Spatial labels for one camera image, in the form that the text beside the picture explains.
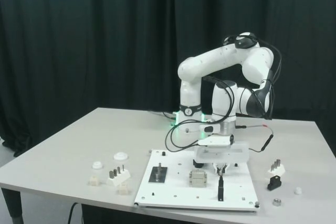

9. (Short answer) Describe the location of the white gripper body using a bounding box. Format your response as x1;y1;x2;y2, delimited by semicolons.
194;142;249;163

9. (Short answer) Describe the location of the black USB plug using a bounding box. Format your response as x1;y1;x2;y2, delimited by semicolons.
216;176;226;201

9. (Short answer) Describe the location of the beige waterproof plug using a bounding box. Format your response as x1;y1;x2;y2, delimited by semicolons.
188;170;207;188

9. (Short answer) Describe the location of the thin black rod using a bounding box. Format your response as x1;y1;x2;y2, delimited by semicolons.
261;133;274;152

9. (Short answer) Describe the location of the white task board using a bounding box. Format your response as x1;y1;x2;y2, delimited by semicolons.
133;149;260;209

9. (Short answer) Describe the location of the short white peg holder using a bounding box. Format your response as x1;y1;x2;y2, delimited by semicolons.
267;165;286;179

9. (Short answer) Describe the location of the black D-SUB plug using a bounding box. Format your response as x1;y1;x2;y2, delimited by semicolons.
267;175;282;191

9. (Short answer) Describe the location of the long white peg holder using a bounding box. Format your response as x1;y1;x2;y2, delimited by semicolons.
107;169;132;187

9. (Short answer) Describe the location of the small white block holder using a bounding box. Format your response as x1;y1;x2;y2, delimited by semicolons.
117;184;130;197
89;174;102;187

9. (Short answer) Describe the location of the white large gear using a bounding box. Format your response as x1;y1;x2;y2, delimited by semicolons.
113;151;130;161

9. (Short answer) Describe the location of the black curtain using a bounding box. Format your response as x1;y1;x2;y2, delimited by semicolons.
0;0;336;158

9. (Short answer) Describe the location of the black table leg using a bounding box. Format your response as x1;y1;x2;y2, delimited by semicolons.
0;187;24;224

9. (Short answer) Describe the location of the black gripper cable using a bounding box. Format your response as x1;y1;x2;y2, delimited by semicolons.
164;76;238;153

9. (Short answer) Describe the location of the black base cable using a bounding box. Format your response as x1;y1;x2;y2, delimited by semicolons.
151;110;175;120

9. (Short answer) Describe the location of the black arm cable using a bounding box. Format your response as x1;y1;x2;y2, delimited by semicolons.
223;32;284;120

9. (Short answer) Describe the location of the black floor cable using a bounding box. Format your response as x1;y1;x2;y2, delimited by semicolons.
68;202;81;224

